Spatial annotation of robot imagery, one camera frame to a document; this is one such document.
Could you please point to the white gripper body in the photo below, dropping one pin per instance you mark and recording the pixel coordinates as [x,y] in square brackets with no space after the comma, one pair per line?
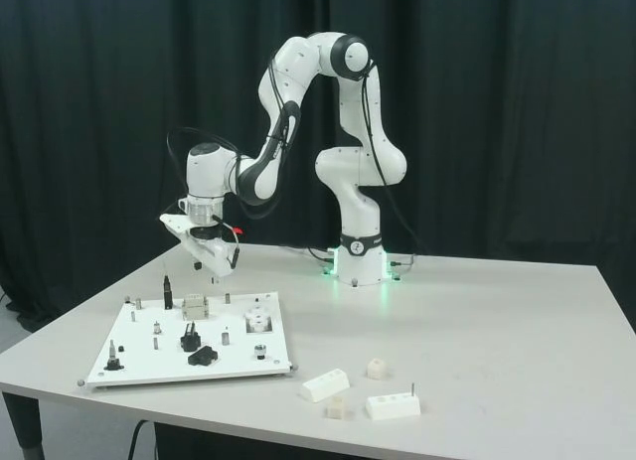
[213,256]

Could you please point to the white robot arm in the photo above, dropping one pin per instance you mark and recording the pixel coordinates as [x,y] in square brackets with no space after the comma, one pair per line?
[348,162]

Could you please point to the thick metal round peg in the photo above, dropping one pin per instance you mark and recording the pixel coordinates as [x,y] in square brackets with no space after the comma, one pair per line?
[226,338]

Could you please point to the metal square peg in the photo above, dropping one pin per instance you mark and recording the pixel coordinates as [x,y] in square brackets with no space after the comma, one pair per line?
[139,302]

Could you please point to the long white peg holder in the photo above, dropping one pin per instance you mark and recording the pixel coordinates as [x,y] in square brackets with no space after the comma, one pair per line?
[392,408]
[323,386]

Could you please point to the beige metal connector block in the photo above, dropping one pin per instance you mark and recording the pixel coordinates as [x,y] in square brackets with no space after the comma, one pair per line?
[195,308]

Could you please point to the tall black plug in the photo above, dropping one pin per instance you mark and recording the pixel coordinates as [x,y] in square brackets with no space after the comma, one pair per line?
[168,293]

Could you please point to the flat white mounting plate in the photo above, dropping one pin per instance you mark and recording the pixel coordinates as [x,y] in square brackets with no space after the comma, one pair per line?
[174,222]

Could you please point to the white large gear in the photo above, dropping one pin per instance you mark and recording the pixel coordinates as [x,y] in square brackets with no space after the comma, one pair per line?
[257,311]

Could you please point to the white medium gear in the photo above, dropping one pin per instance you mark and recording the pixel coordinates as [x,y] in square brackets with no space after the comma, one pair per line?
[259,325]

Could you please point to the black D-SUB plug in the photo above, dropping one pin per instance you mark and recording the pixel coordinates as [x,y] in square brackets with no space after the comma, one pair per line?
[190,340]

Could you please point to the low black plug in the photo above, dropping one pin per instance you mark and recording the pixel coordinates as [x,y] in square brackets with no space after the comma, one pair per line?
[203,356]

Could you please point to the metal bolt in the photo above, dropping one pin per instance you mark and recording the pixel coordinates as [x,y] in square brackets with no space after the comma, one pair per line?
[259,352]

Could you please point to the white task board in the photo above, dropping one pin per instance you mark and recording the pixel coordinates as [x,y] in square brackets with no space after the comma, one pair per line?
[144,365]

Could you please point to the grey and black plug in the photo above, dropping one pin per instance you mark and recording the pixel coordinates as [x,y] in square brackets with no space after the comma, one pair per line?
[113,358]

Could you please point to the black box under table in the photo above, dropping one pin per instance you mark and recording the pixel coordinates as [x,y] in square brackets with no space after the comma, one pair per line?
[199,450]

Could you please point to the small white cube holder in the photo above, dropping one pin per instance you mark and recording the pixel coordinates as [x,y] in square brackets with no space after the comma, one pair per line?
[337,409]
[376,369]

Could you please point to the black curtains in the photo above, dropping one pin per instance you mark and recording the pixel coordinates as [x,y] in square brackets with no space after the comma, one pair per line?
[74,82]

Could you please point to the dark table leg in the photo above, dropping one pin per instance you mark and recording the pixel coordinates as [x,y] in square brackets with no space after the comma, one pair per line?
[22,430]

